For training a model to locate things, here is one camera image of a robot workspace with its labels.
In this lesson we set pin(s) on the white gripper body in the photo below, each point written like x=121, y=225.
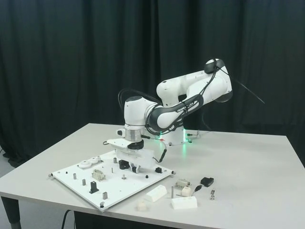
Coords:
x=145, y=158

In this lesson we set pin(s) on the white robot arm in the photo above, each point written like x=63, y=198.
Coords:
x=166, y=117

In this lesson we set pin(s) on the thick metal round peg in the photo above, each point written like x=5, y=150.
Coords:
x=114, y=159

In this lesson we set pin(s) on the long white peg holder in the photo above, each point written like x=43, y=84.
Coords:
x=155, y=192

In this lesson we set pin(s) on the large metal square peg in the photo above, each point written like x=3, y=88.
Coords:
x=105, y=195

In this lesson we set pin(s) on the wide white peg holder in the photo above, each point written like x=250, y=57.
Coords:
x=184, y=202

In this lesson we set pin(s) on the thin black probe rod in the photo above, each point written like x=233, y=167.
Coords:
x=163, y=154

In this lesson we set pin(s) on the small white holder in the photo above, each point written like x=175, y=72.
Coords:
x=142, y=205

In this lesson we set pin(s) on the white small gear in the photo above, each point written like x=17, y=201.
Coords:
x=97, y=159

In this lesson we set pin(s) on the white medium gear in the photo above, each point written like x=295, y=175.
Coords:
x=91, y=161

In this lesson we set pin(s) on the beige waterproof plug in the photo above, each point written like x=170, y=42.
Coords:
x=180, y=184

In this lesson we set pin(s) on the white large gear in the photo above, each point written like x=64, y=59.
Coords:
x=84, y=165

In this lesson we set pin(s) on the white cube holder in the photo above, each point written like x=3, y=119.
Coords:
x=186, y=190

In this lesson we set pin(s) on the black USB plug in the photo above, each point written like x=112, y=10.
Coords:
x=197, y=188

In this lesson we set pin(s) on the white task board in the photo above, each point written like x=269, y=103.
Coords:
x=71, y=190

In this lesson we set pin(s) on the black D-SUB plug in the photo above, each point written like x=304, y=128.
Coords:
x=206, y=181

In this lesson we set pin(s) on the black curtain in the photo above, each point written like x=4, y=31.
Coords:
x=71, y=59

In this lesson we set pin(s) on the dark grey table leg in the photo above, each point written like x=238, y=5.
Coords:
x=12, y=214

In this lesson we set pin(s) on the flat white mount plate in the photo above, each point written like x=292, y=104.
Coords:
x=119, y=142

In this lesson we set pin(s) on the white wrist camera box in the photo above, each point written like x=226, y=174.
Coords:
x=120, y=132

